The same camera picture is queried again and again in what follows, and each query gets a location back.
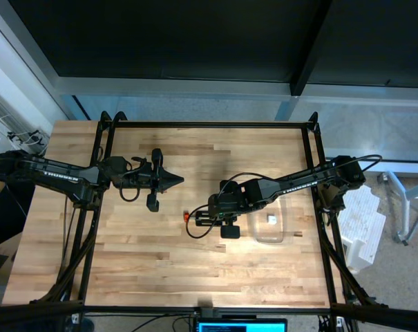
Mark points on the clear plastic tub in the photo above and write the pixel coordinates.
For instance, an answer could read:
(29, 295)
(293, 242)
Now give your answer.
(269, 239)

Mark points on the white corner bracket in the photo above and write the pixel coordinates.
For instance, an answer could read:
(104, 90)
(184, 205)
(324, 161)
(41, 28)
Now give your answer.
(75, 318)
(340, 321)

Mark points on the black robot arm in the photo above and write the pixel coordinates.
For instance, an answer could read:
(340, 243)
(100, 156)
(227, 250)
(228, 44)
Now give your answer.
(298, 181)
(56, 173)

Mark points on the black vise orange knob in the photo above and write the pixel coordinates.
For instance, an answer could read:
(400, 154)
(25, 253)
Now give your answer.
(186, 216)

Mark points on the dark storage case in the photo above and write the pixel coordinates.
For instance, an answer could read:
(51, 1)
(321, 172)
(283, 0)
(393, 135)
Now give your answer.
(5, 221)

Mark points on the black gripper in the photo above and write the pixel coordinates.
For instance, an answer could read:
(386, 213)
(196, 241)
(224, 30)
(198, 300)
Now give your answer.
(227, 204)
(139, 179)

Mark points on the black metal table frame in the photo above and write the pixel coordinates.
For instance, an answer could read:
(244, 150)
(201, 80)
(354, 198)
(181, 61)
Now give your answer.
(195, 124)

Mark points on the white foam block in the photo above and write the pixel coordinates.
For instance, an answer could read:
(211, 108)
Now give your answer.
(271, 219)

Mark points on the black camera mount box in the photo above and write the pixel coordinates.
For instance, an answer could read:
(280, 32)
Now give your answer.
(207, 311)

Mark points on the laptop screen blue edge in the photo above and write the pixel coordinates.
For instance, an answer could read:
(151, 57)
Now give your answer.
(239, 326)

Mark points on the white styrofoam block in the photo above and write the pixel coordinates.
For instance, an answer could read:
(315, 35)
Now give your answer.
(360, 235)

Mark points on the grey metal stand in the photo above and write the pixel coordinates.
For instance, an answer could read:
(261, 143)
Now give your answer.
(405, 211)

